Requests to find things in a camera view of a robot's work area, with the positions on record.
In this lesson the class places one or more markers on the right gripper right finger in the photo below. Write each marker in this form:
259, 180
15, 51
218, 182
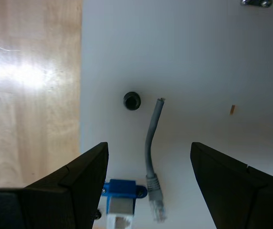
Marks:
241, 198

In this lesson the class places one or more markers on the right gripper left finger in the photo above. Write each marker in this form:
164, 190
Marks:
55, 202

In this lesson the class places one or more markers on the small blue socket block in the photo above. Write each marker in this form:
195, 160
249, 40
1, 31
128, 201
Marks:
122, 188

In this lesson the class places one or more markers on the white task board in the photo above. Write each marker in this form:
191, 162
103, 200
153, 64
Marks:
198, 59

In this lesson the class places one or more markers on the threaded steel stud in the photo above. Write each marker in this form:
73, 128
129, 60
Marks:
255, 3

